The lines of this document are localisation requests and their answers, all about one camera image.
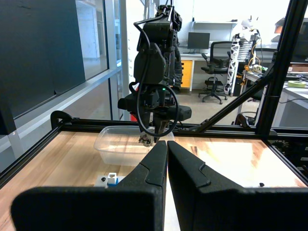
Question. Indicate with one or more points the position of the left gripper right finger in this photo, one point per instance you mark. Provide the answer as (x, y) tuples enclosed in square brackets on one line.
[(240, 209)]

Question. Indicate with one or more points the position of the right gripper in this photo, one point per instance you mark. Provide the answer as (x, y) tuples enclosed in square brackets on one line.
[(184, 112)]

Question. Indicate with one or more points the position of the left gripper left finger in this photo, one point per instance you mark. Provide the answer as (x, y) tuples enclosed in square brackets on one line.
[(96, 209)]

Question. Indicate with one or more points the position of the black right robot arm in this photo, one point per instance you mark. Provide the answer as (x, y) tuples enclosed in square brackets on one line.
[(149, 65)]

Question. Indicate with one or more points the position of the small blue white socket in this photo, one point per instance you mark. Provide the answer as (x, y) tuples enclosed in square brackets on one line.
[(112, 178)]

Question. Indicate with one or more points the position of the clear plastic tub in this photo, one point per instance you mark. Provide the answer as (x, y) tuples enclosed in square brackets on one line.
[(115, 149)]

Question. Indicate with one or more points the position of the yellow drawer cabinet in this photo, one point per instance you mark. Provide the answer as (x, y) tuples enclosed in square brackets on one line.
[(187, 74)]

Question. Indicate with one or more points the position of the white office desk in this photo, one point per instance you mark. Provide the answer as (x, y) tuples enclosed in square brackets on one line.
[(192, 55)]

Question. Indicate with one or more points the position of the black office chair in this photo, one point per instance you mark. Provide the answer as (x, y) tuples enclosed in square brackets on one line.
[(216, 69)]

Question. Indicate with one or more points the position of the black computer monitor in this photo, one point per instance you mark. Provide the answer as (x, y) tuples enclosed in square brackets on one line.
[(198, 41)]

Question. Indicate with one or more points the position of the white lattice robot leg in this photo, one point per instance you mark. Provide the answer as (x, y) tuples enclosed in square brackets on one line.
[(234, 60)]

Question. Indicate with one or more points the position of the white work table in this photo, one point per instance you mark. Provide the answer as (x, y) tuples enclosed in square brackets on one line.
[(296, 92)]

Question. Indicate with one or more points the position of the yellow-green tape roll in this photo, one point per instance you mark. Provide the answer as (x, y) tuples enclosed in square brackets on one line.
[(290, 84)]

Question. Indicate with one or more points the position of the white wall shelf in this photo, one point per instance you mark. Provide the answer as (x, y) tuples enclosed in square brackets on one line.
[(214, 22)]

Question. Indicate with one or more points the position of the black aluminium frame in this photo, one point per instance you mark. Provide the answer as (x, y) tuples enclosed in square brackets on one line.
[(280, 72)]

